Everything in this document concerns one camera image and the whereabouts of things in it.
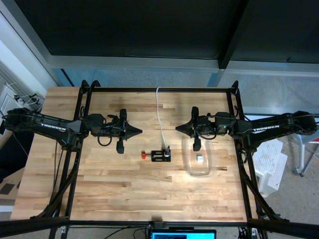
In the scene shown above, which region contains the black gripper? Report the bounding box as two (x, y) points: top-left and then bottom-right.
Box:
(175, 106), (215, 152)
(109, 109), (143, 154)

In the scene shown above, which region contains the black clamp with orange knob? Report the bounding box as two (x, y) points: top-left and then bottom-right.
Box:
(141, 148), (172, 163)

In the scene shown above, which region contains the clear plastic tub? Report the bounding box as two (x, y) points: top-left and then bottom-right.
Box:
(181, 138), (217, 179)

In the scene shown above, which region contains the laptop screen with blue edge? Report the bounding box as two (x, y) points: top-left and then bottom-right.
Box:
(149, 229), (217, 239)

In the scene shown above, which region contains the brown cardboard box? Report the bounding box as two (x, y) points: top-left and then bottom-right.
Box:
(0, 167), (25, 212)

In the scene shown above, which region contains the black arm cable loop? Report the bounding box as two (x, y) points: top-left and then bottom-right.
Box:
(97, 129), (112, 147)

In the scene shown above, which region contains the white socket with white cable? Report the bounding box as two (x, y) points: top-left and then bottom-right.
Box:
(156, 86), (171, 158)

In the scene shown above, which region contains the black metal frame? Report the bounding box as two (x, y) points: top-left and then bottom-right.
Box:
(0, 79), (319, 239)

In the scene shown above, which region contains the small black table camera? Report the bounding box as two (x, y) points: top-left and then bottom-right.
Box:
(152, 217), (167, 229)

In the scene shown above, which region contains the white cable bundle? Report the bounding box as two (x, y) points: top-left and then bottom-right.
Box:
(12, 93), (42, 105)

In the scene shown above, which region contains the grey metal chair frame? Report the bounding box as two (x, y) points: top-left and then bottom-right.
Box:
(293, 134), (319, 178)

